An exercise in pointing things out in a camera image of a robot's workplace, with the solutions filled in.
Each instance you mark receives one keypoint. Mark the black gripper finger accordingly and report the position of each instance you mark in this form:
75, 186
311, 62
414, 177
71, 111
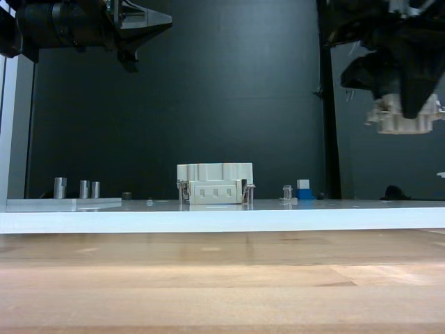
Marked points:
417, 94
156, 22

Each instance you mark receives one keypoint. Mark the beige HAN10-E connector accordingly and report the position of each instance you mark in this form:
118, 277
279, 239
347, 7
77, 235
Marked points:
393, 125

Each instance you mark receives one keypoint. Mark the beige connector base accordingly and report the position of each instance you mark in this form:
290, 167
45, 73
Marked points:
215, 191

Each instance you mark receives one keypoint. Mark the black board screw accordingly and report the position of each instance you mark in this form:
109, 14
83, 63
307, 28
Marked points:
127, 195
321, 195

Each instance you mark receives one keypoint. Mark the blue block with white cube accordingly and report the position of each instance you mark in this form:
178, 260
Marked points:
306, 193

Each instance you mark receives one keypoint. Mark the clear plastic clip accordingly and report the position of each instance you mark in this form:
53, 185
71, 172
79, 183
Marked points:
288, 195

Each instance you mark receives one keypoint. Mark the grey metal plate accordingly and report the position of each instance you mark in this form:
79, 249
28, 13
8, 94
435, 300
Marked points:
62, 204

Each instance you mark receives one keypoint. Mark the white board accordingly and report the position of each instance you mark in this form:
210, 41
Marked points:
222, 221

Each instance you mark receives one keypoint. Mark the black vertical post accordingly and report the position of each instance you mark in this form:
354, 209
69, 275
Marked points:
330, 104

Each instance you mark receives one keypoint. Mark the grey aluminium partition frame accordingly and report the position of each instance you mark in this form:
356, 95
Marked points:
14, 139

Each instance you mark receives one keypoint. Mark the round metal post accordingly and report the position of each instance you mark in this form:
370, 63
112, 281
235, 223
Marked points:
96, 189
84, 189

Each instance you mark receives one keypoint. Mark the square metal post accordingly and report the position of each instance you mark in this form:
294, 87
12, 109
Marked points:
60, 188

